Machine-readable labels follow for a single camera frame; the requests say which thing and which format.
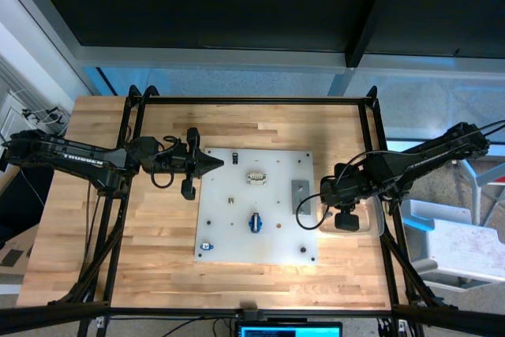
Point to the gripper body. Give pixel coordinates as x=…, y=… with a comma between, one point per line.
x=191, y=191
x=343, y=195

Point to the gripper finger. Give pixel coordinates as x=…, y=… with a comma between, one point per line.
x=207, y=168
x=207, y=158

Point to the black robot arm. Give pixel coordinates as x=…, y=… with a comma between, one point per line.
x=79, y=157
x=434, y=153

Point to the white taskboard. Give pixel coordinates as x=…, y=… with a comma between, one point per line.
x=236, y=242

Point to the small black connector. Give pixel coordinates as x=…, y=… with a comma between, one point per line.
x=235, y=158

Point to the grey peg plate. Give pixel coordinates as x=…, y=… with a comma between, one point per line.
x=304, y=185

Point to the clear plastic tub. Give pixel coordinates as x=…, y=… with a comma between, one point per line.
x=376, y=218

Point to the beige multi-pin connector housing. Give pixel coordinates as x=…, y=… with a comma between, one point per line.
x=256, y=178

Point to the blue round holder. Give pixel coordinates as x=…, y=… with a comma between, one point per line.
x=250, y=222

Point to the black block with silver top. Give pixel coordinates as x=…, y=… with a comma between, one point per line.
x=256, y=223

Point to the white step stool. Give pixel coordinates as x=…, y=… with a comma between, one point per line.
x=465, y=242

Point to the grey tubular stand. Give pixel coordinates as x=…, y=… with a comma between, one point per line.
x=478, y=195

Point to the laptop screen with blue edge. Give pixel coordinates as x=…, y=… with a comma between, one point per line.
x=288, y=331

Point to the black flat pad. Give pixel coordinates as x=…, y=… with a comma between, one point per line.
x=11, y=258

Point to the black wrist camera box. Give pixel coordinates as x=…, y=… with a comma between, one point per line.
x=347, y=222

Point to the blue square mount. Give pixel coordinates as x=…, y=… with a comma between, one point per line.
x=201, y=247

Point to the black metal frame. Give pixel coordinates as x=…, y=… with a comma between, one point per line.
x=252, y=101

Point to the small black camera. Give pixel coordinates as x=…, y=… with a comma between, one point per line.
x=251, y=313

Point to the black vertical post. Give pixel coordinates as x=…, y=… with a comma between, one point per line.
x=369, y=17

